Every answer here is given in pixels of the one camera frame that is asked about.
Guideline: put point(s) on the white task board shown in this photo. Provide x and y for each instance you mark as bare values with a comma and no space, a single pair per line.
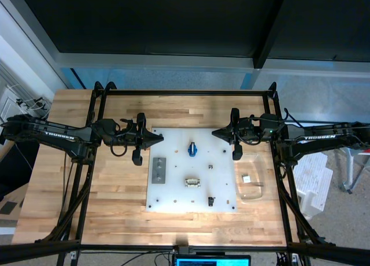
173,190

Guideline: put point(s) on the black USB socket mount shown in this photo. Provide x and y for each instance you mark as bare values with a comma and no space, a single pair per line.
211,204

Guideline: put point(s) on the grey metal stool legs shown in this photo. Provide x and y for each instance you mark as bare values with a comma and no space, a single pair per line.
349,170

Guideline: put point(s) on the screen with blue edge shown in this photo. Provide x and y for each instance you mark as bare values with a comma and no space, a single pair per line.
211,261

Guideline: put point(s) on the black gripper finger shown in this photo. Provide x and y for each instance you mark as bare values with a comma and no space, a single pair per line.
150,142
151,133
227,138
225,130

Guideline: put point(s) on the clear plastic tub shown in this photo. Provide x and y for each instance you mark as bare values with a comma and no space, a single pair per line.
254,167

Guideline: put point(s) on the beige connector housing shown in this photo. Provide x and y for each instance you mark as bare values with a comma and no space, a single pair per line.
192,182

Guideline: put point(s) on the blue white connector mount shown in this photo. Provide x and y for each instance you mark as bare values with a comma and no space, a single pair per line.
192,151

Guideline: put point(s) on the black aluminium frame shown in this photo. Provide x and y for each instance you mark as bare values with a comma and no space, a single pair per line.
185,93

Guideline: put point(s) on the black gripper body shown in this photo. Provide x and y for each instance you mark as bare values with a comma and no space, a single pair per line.
248,133
130,136

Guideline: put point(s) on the white foam block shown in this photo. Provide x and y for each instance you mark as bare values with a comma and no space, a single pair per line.
312,176

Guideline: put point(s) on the black wall pillar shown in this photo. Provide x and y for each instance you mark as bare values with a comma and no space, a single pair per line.
271,26

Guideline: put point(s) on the grey metal plate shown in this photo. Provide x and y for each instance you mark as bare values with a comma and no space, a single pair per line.
154,180

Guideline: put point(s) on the small white part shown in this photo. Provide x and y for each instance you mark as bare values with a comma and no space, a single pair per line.
246,179

